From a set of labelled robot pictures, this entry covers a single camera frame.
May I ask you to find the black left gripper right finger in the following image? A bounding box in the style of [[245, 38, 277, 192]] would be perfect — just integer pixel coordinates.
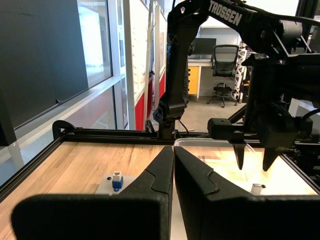
[[173, 146, 320, 240]]

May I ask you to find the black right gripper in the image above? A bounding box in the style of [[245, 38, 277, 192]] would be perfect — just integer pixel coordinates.
[[207, 116, 314, 173]]

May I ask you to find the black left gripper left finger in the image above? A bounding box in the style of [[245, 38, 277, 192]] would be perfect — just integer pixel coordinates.
[[11, 146, 174, 240]]

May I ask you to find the white side table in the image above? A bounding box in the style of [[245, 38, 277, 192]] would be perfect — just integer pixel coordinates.
[[288, 96, 320, 118]]

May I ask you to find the yellow drawer cabinet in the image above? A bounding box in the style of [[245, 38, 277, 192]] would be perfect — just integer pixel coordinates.
[[187, 66, 200, 95]]

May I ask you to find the white lattice column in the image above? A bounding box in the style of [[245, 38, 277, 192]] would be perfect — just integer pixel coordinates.
[[231, 42, 251, 104]]

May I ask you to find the black mesh office chair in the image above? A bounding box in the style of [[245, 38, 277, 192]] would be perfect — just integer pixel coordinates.
[[206, 44, 243, 109]]

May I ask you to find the white office desk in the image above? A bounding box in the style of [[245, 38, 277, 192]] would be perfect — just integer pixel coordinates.
[[187, 58, 216, 99]]

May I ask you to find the red partition panel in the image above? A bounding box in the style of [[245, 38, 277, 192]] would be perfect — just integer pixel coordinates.
[[158, 72, 166, 100], [134, 90, 146, 131]]

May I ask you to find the grey window ledge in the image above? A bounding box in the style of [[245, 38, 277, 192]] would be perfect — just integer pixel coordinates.
[[0, 73, 127, 173]]

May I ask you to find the black computer monitor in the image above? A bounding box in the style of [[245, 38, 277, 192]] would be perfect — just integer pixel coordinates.
[[192, 37, 217, 60]]

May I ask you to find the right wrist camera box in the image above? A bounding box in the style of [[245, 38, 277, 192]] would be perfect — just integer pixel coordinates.
[[259, 122, 301, 149]]

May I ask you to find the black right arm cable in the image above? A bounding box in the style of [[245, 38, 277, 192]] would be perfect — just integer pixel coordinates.
[[301, 107, 320, 122]]

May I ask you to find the black aluminium frame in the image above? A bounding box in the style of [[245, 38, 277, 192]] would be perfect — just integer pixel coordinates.
[[0, 119, 320, 201]]

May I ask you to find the black curved frame bracket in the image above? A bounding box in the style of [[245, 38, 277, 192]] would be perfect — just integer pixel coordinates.
[[51, 119, 76, 137]]

